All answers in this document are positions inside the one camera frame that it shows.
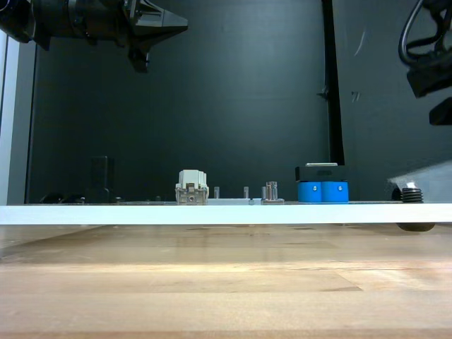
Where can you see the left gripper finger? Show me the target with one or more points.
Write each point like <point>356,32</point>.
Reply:
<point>169,25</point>

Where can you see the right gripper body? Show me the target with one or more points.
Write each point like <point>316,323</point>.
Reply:
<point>432,81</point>

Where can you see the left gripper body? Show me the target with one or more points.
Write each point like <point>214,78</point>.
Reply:
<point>138,39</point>

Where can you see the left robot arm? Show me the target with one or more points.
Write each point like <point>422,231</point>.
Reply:
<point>60,17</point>

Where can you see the beige many-pin connector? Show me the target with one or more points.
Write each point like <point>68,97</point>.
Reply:
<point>190,189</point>

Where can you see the clear plastic container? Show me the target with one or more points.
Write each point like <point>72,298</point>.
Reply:
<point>427,178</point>

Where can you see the black threaded stud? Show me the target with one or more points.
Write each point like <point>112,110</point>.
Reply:
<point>412,195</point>

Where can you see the tall black block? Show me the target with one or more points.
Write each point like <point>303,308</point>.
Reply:
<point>101,178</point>

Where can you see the black block with steel top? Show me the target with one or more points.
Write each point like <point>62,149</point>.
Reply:
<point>319,173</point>

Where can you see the blue socket block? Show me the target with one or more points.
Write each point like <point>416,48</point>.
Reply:
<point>309,193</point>
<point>335,193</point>

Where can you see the short steel peg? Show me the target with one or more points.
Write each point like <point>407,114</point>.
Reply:
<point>217,193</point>
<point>245,193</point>
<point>263,193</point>

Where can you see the white task board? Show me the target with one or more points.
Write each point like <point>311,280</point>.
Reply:
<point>226,213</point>

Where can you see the black frame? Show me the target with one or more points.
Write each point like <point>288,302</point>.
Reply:
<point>333,81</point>

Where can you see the steel post fitting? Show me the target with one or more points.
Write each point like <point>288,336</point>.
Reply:
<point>273,192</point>

